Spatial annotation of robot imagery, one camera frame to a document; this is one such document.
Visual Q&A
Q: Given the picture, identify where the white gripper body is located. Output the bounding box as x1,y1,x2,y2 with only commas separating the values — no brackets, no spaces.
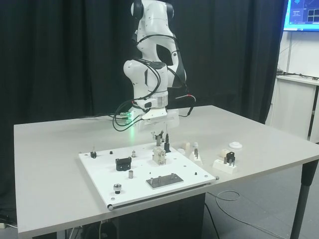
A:
138,111,180,132

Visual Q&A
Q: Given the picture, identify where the white square peg holder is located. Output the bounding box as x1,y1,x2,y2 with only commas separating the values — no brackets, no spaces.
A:
188,148,204,166

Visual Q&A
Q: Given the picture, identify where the white round peg holder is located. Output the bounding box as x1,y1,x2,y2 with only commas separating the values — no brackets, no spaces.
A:
212,159,239,175

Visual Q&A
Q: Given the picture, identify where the white task board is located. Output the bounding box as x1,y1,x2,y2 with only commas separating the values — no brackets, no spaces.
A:
78,141,220,211

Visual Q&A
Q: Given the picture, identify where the white large gear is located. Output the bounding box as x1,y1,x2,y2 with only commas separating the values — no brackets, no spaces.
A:
228,140,244,151

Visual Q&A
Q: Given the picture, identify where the black box under table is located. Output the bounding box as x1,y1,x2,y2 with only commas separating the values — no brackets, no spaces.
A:
113,191,207,239

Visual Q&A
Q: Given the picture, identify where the white cabinet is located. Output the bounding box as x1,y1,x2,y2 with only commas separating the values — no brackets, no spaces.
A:
265,74,319,144

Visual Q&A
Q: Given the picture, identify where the black curtain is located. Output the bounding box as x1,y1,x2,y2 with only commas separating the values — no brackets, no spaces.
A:
0,0,291,220

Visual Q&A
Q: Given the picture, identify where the dark grey table leg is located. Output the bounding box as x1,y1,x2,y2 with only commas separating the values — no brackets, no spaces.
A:
290,159,319,239

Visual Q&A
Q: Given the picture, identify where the blue screen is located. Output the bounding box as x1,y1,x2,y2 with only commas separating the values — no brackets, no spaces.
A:
283,0,319,32

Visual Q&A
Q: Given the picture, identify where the black plug with thin cable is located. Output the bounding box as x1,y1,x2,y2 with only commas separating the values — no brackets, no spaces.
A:
163,133,172,153

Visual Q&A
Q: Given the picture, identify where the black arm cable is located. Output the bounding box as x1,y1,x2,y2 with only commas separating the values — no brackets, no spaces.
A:
112,99,150,131

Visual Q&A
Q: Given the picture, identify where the black base cable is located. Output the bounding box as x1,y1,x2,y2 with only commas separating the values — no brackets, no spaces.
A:
82,113,115,120

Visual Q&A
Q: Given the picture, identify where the grey floor cable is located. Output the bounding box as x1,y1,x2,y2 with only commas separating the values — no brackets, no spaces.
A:
215,190,319,239

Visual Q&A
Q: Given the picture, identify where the black floor cable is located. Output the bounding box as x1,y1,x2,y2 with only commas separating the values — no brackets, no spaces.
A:
204,203,219,239

